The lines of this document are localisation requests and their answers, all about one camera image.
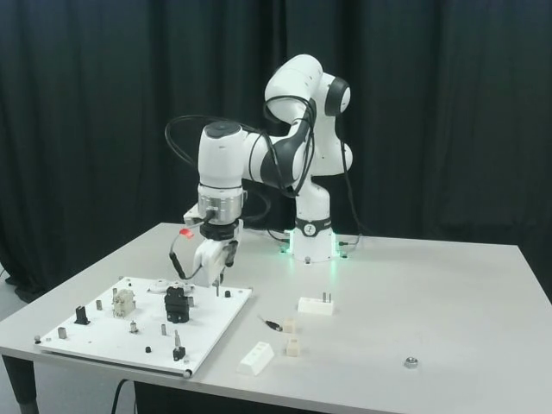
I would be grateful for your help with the black table leg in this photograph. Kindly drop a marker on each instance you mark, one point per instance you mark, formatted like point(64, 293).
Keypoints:
point(17, 388)

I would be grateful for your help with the white peg holder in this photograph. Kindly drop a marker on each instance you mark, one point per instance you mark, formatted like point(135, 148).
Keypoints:
point(256, 360)
point(315, 307)

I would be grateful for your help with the black rod with red tag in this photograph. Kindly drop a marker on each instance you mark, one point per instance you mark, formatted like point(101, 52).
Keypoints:
point(176, 264)

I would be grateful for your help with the black USB plug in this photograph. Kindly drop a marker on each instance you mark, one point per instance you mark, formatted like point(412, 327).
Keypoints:
point(178, 353)

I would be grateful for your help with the metal BNC plug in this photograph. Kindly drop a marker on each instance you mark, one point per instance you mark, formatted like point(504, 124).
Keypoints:
point(134, 328)

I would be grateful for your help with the metal nut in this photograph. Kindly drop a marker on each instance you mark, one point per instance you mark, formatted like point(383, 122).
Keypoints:
point(409, 361)

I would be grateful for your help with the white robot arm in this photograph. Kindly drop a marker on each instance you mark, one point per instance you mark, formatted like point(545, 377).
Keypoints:
point(220, 159)

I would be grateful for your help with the white medium gear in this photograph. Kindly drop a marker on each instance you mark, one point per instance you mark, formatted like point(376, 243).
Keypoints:
point(188, 291)

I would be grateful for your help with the metal square peg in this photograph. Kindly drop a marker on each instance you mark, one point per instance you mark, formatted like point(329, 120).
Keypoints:
point(216, 288)

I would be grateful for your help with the beige waterproof plug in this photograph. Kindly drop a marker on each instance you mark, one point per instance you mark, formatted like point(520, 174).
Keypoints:
point(118, 302)

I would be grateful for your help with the white large gear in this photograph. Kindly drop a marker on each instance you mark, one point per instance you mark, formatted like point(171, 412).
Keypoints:
point(158, 286)

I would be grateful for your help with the black D-SUB plug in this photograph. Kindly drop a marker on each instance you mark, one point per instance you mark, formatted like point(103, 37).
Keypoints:
point(174, 306)

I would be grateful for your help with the white task board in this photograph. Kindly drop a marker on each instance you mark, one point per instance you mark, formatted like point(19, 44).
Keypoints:
point(108, 340)

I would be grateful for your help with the black curtains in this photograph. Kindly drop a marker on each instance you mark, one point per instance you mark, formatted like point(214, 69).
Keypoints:
point(129, 108)

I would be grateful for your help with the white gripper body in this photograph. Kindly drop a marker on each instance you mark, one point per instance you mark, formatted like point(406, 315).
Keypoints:
point(209, 263)

